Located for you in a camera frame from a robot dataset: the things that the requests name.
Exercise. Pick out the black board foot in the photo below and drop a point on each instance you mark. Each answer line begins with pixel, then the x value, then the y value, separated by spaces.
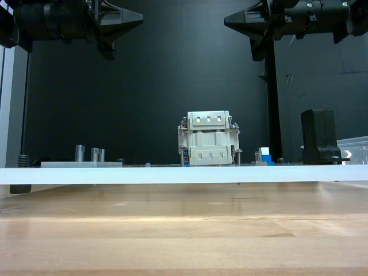
pixel 20 189

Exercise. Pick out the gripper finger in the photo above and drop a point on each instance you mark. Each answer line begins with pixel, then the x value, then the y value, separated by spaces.
pixel 251 14
pixel 254 30
pixel 129 17
pixel 115 31

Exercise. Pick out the beige HAN10E base socket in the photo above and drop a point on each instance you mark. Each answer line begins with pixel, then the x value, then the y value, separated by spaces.
pixel 211 156

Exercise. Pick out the grey metal plate with posts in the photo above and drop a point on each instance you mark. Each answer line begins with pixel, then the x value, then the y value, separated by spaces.
pixel 80 164

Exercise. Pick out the black knurled board standoff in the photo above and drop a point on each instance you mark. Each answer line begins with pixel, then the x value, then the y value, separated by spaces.
pixel 23 161

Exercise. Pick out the black wall post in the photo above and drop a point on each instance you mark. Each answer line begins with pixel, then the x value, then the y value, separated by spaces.
pixel 271 100

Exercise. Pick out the blue connector holder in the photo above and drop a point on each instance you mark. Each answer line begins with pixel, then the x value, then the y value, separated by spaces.
pixel 186 161

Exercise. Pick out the clear plastic tub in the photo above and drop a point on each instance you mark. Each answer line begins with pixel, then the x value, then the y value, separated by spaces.
pixel 355 149

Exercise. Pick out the small blue white connector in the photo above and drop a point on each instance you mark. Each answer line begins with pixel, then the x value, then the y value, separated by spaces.
pixel 266 159

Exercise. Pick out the beige HAN10E connector insert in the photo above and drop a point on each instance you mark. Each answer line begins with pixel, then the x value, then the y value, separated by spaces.
pixel 208 120

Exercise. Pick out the black connector block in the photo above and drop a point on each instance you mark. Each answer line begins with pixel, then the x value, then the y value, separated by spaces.
pixel 317 135

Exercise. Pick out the white taskboard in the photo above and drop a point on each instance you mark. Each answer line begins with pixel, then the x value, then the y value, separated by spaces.
pixel 184 175

